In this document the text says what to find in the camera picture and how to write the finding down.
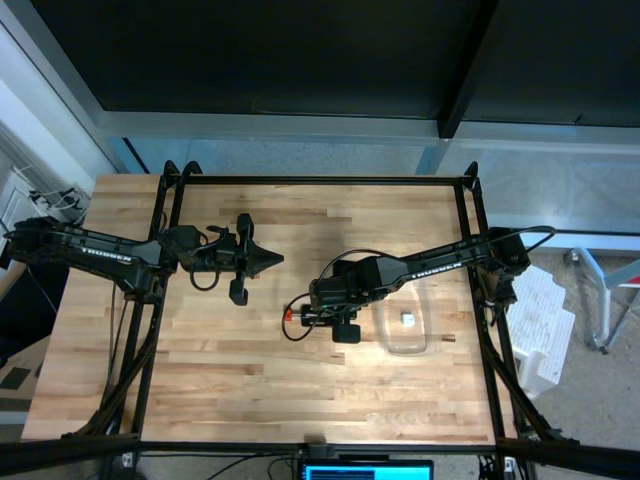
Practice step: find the black clamp with orange knob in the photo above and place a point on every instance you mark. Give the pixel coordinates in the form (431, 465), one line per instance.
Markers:
(288, 315)

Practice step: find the laptop screen with blue edge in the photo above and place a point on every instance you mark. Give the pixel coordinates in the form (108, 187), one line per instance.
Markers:
(365, 472)

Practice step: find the white foam block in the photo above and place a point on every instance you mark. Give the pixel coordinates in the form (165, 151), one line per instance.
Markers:
(542, 340)

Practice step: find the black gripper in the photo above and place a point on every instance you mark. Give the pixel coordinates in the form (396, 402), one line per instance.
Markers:
(239, 292)
(346, 334)

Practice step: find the clear plastic tub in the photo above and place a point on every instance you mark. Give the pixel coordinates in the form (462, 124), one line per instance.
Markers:
(407, 342)

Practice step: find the small black camera mount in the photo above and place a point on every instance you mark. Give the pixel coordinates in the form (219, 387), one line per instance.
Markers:
(316, 449)

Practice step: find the flat brown cardboard box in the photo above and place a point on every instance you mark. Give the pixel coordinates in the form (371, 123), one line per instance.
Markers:
(25, 360)

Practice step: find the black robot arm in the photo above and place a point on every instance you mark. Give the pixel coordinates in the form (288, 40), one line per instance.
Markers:
(100, 252)
(400, 267)

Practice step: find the small white connector housing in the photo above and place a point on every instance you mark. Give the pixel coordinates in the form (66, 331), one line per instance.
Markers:
(408, 318)

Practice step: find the grey metal stand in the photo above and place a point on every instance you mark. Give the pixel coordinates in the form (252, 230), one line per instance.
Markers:
(605, 310)

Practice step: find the black aluminium frame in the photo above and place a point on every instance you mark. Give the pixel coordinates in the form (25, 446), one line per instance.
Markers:
(225, 445)

